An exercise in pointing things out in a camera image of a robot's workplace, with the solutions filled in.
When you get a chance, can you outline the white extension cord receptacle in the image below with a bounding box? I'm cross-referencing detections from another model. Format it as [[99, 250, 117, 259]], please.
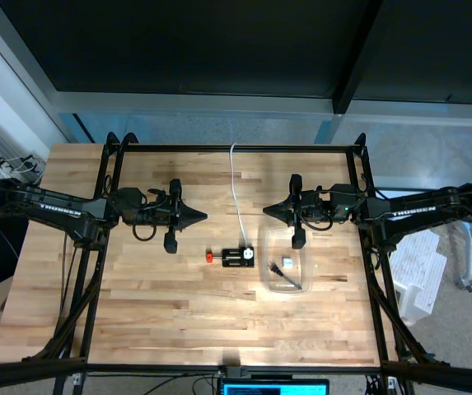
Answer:
[[228, 142, 250, 249]]

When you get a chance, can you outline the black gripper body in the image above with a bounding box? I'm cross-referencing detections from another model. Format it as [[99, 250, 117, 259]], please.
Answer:
[[152, 179, 183, 253], [289, 174, 323, 251]]

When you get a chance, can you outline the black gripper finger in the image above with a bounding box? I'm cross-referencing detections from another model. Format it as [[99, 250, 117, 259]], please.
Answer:
[[179, 201, 208, 217], [262, 210, 293, 225], [262, 196, 292, 212], [179, 215, 208, 232]]

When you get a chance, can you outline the laptop screen with blue edge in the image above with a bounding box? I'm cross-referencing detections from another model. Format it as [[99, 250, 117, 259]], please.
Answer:
[[217, 378, 330, 395]]

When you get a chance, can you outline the white foam packaging block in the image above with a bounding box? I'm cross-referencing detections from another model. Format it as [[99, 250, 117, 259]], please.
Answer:
[[387, 231, 442, 327]]

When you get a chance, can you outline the white cable bundle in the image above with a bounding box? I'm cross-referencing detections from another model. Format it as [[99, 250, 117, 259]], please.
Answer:
[[0, 152, 42, 174]]

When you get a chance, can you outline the clear plastic tub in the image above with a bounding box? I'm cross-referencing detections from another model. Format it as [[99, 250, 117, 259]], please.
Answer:
[[262, 225, 313, 296]]

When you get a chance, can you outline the black aluminium frame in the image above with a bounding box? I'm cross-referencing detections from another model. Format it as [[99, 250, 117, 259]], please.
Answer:
[[0, 131, 472, 395]]

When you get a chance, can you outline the black vise with red knob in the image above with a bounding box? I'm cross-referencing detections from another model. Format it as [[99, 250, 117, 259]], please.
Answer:
[[205, 245, 245, 269]]

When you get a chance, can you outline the black plug with cord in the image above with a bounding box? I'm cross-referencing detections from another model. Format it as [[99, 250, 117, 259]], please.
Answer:
[[269, 262, 303, 289]]

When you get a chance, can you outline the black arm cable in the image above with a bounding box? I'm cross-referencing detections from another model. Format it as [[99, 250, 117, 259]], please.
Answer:
[[131, 213, 157, 243]]

